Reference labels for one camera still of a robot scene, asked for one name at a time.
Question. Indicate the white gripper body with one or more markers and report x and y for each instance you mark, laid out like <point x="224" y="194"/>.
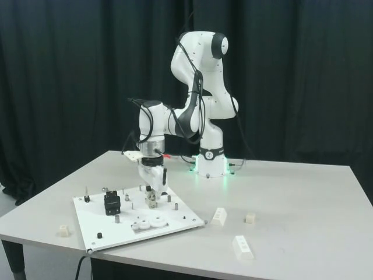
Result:
<point x="151" y="176"/>

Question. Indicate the beige waterproof plug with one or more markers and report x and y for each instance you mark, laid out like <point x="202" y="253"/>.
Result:
<point x="151" y="199"/>

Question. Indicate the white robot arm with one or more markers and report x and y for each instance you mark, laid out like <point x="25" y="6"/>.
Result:
<point x="209" y="131"/>

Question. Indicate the thin black rod red tag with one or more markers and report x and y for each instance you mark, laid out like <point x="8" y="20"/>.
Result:
<point x="159" y="152"/>

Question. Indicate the small metal peg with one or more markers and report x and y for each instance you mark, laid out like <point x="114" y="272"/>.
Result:
<point x="168" y="198"/>
<point x="176" y="206"/>

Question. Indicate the metal BNC plug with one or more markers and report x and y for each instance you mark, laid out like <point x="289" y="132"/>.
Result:
<point x="127" y="197"/>

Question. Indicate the metal nut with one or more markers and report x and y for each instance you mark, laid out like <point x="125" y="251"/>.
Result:
<point x="105" y="189"/>

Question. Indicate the black D-SUB plug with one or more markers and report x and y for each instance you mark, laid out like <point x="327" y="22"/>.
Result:
<point x="112" y="204"/>

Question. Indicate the white medium gear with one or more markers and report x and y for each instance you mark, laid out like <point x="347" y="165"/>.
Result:
<point x="143" y="224"/>

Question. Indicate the white small gear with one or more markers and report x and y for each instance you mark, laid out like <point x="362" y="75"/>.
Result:
<point x="135" y="226"/>

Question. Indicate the large metal round peg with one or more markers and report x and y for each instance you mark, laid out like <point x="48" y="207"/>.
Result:
<point x="116" y="219"/>

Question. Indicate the metal pin plug black base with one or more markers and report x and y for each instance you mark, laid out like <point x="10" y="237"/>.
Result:
<point x="86" y="199"/>

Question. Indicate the white task board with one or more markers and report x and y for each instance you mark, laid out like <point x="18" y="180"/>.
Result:
<point x="96" y="221"/>

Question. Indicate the long white holder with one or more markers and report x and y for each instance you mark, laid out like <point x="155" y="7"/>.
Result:
<point x="218" y="216"/>
<point x="243" y="248"/>

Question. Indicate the small white cube holder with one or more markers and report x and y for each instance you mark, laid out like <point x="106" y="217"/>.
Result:
<point x="250" y="218"/>
<point x="64" y="230"/>

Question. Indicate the black curtain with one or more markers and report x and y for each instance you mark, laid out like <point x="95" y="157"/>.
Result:
<point x="58" y="73"/>

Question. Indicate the black table leg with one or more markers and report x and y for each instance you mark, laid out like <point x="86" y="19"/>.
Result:
<point x="13" y="259"/>

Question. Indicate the flat white mount plate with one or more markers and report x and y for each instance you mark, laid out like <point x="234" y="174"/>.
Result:
<point x="133" y="155"/>

